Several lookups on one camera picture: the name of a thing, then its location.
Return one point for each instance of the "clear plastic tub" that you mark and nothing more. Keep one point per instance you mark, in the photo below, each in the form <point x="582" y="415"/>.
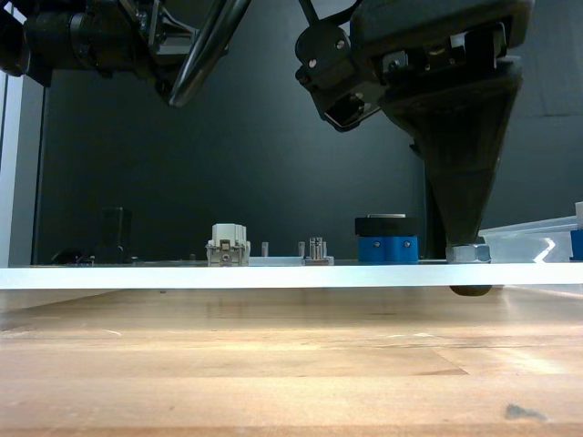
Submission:
<point x="519" y="246"/>

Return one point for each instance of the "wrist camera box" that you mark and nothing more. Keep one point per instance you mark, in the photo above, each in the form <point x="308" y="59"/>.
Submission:
<point x="346" y="107"/>

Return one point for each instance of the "black vertical post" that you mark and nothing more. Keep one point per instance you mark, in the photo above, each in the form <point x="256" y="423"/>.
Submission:
<point x="428" y="218"/>

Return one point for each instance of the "small silver screw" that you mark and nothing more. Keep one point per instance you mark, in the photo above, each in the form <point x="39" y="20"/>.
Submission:
<point x="301" y="249"/>
<point x="324" y="248"/>
<point x="265" y="249"/>

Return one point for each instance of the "blue white small connector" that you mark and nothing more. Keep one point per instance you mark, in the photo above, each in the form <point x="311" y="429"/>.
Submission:
<point x="577" y="246"/>

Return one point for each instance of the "silver hex nut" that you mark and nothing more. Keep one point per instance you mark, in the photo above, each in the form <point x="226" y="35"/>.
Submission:
<point x="468" y="256"/>

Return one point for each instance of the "white board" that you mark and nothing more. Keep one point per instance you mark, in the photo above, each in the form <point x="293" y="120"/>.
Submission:
<point x="291" y="277"/>

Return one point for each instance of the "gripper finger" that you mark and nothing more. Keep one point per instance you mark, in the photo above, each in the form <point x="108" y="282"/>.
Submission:
<point x="460" y="150"/>
<point x="175" y="43"/>
<point x="170" y="67"/>

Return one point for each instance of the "small silver clamp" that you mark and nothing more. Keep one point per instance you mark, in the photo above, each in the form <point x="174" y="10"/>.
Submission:
<point x="316" y="252"/>

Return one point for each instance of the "black threaded bolt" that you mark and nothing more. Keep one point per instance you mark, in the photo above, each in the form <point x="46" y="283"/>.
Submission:
<point x="470" y="291"/>

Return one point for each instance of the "black plug connector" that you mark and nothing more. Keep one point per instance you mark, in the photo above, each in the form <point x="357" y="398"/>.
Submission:
<point x="111" y="234"/>

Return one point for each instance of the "beige connector housing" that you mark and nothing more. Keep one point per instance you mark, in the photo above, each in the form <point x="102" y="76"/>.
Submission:
<point x="227" y="246"/>

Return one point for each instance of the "blue black connector mount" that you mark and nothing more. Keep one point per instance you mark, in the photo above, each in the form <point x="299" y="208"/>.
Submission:
<point x="387" y="249"/>

